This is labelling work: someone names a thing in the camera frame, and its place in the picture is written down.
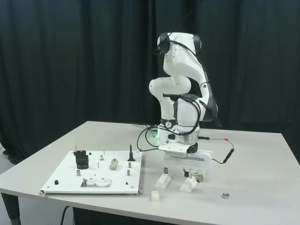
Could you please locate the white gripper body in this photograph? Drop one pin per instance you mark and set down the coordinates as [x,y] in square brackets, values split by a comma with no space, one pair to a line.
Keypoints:
[201,161]

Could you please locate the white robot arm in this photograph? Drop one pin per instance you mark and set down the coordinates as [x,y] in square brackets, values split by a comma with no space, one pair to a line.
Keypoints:
[180,61]

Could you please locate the white peg holder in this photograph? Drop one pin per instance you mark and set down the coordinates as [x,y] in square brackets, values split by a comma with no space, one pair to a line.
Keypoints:
[163,181]
[188,185]

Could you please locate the metal round peg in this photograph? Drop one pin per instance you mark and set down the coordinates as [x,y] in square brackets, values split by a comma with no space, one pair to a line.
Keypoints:
[166,170]
[78,173]
[128,172]

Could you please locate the small white cube holder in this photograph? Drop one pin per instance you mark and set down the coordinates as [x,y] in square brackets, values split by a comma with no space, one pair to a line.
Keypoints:
[155,196]

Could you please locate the metal bolt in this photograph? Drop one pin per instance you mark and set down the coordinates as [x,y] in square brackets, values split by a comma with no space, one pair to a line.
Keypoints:
[225,195]

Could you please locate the beige Ethernet plug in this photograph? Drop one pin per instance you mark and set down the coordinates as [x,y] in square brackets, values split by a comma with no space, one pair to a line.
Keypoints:
[113,164]

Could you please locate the white large gear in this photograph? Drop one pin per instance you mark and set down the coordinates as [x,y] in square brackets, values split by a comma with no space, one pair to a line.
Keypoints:
[103,182]

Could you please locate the metal BNC plug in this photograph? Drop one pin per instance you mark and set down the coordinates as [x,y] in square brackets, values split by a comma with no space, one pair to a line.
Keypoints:
[101,157]

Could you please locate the white medium gear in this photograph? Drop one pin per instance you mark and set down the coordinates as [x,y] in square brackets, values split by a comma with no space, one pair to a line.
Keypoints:
[91,182]

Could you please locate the black D-SUB plug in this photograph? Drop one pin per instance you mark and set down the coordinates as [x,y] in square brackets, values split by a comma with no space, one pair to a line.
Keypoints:
[82,160]

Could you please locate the white task board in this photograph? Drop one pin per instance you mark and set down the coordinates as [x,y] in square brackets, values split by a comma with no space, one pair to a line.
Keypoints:
[65,173]

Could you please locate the black curtains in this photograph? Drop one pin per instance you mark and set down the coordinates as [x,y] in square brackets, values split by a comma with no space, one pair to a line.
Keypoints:
[70,58]

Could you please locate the grey table leg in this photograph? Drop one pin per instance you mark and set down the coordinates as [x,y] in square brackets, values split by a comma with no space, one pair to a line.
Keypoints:
[10,208]

